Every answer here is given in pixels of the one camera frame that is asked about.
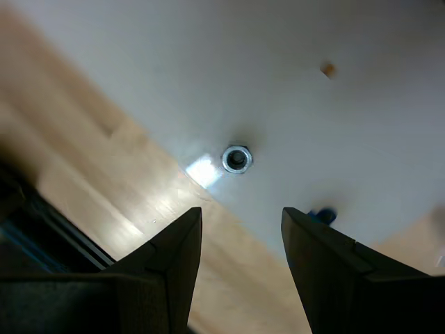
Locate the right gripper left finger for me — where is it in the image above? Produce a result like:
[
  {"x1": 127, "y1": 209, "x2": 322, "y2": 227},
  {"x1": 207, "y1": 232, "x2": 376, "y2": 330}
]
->
[{"x1": 0, "y1": 206, "x2": 204, "y2": 334}]

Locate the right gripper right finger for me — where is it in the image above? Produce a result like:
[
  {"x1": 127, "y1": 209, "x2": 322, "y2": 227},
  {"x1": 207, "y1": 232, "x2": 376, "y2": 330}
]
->
[{"x1": 280, "y1": 207, "x2": 445, "y2": 334}]

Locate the steel nut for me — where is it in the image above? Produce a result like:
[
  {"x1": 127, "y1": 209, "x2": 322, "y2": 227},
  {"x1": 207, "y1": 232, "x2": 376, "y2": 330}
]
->
[{"x1": 221, "y1": 141, "x2": 254, "y2": 175}]

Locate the blue socket block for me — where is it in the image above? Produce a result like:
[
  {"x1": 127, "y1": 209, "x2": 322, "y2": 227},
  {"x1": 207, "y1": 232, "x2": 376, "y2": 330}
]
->
[{"x1": 307, "y1": 206, "x2": 337, "y2": 226}]

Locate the white task board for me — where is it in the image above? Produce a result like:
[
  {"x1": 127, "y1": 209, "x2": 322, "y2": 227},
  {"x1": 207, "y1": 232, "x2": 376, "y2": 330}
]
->
[{"x1": 20, "y1": 0, "x2": 445, "y2": 272}]

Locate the black frame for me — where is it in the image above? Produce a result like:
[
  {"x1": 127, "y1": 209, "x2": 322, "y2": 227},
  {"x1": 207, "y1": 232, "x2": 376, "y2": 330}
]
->
[{"x1": 0, "y1": 163, "x2": 118, "y2": 276}]

